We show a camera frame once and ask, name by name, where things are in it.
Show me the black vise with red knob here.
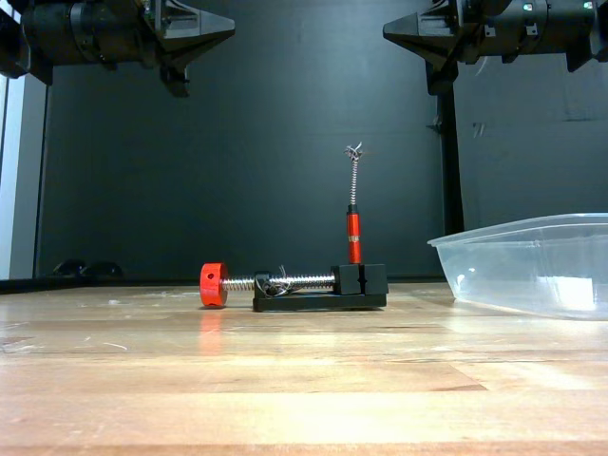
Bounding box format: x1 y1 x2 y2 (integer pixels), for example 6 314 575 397
199 260 389 314

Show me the black metal frame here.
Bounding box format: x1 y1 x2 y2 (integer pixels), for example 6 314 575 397
0 61 466 295

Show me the clear plastic tub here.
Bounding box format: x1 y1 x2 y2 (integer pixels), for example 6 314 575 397
427 212 608 322

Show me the red RCA plug with wire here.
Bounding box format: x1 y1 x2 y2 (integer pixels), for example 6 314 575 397
340 140 368 238

